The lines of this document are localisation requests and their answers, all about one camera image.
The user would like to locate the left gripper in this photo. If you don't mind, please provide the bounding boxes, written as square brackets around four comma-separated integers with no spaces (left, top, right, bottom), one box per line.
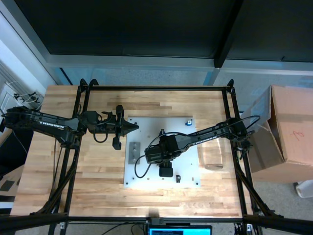
[107,105,139,150]

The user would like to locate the clear plastic container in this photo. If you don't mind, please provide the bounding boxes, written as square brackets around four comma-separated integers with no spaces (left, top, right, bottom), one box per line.
[199,136,224,170]

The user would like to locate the grey steel plate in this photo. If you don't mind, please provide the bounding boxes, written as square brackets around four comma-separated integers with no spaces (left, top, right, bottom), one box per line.
[129,141,141,164]

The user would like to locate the blue screen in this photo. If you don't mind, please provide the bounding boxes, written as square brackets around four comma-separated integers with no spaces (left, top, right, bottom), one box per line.
[146,225,213,235]

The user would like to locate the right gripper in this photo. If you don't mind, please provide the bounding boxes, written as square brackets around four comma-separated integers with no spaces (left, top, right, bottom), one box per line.
[158,160,174,178]

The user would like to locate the cardboard box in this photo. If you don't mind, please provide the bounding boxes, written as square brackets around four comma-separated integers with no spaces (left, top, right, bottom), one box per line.
[241,85,313,184]

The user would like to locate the white task board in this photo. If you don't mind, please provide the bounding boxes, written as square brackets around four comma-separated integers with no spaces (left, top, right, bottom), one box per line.
[124,117,201,188]

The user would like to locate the black frame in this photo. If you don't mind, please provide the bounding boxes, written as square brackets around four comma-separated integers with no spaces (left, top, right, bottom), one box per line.
[0,78,313,235]

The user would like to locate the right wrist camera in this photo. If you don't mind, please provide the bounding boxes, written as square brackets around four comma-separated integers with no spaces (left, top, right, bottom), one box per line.
[145,148,164,164]

